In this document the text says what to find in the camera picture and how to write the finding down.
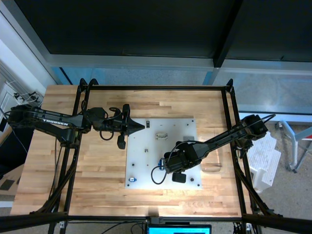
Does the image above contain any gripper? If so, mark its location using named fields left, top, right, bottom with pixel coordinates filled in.
left=106, top=103, right=146, bottom=150
left=163, top=150, right=195, bottom=184

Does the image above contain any white task board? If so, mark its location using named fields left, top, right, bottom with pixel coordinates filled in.
left=125, top=118, right=203, bottom=190

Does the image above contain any clear plastic tub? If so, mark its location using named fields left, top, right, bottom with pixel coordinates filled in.
left=197, top=135, right=223, bottom=175

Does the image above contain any screen with blue edge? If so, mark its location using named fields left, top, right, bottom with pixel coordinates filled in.
left=145, top=224, right=212, bottom=234

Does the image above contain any white foam block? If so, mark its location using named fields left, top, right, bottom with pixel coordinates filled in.
left=245, top=131, right=283, bottom=194

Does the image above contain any grey metal stand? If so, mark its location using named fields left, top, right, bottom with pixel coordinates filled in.
left=275, top=120, right=312, bottom=174

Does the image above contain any brown cardboard box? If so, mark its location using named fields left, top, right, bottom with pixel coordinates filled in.
left=0, top=163, right=25, bottom=195

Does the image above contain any red sign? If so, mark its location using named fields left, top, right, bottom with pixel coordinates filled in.
left=301, top=126, right=312, bottom=142

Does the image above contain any arm smooth black cable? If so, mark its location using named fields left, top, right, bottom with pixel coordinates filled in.
left=108, top=106, right=122, bottom=117
left=168, top=113, right=276, bottom=156

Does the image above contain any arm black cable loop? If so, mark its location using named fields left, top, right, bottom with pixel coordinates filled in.
left=151, top=165, right=169, bottom=185

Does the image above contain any arm braided black cable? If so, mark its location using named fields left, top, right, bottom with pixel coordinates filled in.
left=99, top=128, right=116, bottom=141

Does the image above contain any black aluminium table frame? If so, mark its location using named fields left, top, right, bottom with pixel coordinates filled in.
left=0, top=78, right=312, bottom=234

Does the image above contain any black table-level camera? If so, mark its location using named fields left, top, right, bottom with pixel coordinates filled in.
left=149, top=214, right=164, bottom=225

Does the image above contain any tangled cable bundle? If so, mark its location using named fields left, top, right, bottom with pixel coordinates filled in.
left=13, top=90, right=44, bottom=103

